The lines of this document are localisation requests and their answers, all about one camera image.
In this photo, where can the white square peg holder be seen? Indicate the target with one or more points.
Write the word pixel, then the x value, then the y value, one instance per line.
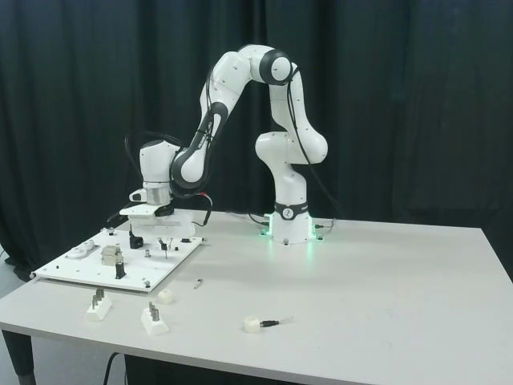
pixel 98 313

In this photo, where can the white large gear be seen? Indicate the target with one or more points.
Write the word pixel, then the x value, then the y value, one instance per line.
pixel 76 254

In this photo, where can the black curtain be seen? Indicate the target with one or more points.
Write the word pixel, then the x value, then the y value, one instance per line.
pixel 60 60

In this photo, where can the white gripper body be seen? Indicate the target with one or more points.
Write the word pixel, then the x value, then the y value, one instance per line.
pixel 164 226

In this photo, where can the flat white mounting plate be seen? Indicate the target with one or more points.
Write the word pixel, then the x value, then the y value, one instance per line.
pixel 136 209

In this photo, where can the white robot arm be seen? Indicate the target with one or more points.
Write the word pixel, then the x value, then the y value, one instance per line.
pixel 288 192

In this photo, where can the small white plug holder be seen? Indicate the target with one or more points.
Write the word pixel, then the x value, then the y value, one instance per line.
pixel 251 325
pixel 165 297

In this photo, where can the white round peg holder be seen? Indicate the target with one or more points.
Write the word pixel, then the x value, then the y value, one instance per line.
pixel 154 325

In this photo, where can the black table leg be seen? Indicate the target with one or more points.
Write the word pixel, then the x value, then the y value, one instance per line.
pixel 18 357

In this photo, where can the small metal bolt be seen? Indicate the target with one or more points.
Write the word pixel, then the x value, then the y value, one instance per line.
pixel 198 283

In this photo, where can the black Ethernet plug clear tail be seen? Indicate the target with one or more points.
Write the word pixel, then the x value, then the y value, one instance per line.
pixel 269 322

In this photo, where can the large metal round peg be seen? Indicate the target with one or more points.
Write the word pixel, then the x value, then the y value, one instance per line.
pixel 156 315

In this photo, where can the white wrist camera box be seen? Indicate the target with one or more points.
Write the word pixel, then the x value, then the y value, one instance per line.
pixel 137 195

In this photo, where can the black D-SUB plug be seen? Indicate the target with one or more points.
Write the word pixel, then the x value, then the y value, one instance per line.
pixel 135 240

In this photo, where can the white medium gear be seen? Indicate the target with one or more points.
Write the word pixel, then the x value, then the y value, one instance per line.
pixel 89 245

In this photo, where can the white task board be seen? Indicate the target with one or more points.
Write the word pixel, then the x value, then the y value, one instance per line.
pixel 80 272

